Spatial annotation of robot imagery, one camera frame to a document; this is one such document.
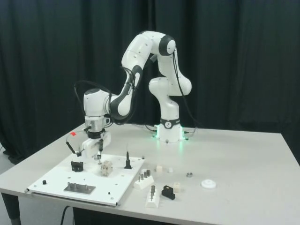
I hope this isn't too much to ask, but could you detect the white peg holder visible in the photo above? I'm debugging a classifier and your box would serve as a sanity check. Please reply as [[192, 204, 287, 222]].
[[133, 174, 155, 190], [145, 192, 161, 208]]

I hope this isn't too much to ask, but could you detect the black curtain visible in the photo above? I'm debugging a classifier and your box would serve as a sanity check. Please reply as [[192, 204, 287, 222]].
[[0, 0, 300, 165]]

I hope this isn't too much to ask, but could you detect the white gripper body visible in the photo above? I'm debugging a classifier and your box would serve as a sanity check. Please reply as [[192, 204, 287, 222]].
[[81, 132, 111, 157]]

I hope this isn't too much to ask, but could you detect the black plug with thin wire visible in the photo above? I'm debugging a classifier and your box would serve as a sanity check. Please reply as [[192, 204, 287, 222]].
[[123, 142, 133, 170]]

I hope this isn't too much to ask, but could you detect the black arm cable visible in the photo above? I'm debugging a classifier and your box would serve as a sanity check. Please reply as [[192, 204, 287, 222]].
[[74, 45, 197, 135]]

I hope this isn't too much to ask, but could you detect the white large gear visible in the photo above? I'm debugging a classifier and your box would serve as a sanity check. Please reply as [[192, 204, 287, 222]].
[[201, 179, 217, 189]]

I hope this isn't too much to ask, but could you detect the dark table leg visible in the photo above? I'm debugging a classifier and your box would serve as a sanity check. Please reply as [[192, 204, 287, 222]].
[[1, 193, 21, 225]]

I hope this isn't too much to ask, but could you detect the white task board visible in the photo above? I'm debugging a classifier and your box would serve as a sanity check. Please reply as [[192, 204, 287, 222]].
[[24, 150, 146, 208]]

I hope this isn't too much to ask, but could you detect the black D-SUB plug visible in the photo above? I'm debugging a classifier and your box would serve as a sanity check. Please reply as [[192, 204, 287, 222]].
[[161, 185, 176, 201]]

